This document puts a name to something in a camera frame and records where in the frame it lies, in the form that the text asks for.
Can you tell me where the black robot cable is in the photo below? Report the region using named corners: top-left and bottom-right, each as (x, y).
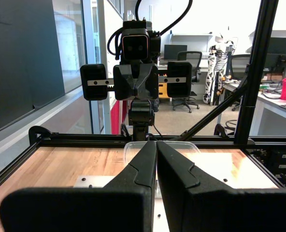
top-left (135, 0), bottom-right (144, 22)
top-left (107, 26), bottom-right (123, 61)
top-left (157, 0), bottom-right (194, 35)

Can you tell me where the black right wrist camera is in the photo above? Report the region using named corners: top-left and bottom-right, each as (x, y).
top-left (121, 28), bottom-right (150, 60)

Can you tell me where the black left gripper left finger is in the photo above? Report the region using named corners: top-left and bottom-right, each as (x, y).
top-left (0, 142), bottom-right (157, 232)

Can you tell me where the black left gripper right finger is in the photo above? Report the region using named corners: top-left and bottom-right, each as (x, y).
top-left (157, 141), bottom-right (286, 232)

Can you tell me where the red panel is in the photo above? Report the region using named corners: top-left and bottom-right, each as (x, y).
top-left (110, 99), bottom-right (130, 135)

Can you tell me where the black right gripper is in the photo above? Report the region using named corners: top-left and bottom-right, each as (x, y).
top-left (80, 61), bottom-right (193, 101)

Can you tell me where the clear plastic tub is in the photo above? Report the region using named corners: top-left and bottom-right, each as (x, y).
top-left (123, 141), bottom-right (202, 168)

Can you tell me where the yellow drawer cabinet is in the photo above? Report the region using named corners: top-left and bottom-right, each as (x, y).
top-left (158, 82), bottom-right (168, 99)

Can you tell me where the white board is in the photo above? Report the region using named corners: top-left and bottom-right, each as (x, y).
top-left (72, 174), bottom-right (234, 232)

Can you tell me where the black controller box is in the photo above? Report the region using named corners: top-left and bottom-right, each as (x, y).
top-left (250, 147), bottom-right (286, 188)

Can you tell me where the black computer monitor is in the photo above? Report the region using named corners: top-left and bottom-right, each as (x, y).
top-left (263, 37), bottom-right (286, 73)
top-left (163, 44), bottom-right (188, 62)

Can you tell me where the black aluminium frame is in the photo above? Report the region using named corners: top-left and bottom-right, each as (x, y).
top-left (0, 0), bottom-right (286, 196)

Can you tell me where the white lattice structure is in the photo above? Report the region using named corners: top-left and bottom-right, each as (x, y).
top-left (203, 32), bottom-right (239, 106)

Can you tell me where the black office chair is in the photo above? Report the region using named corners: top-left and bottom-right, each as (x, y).
top-left (171, 50), bottom-right (203, 114)
top-left (229, 54), bottom-right (253, 112)

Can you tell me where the white desk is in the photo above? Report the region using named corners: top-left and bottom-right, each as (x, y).
top-left (224, 81), bottom-right (286, 137)

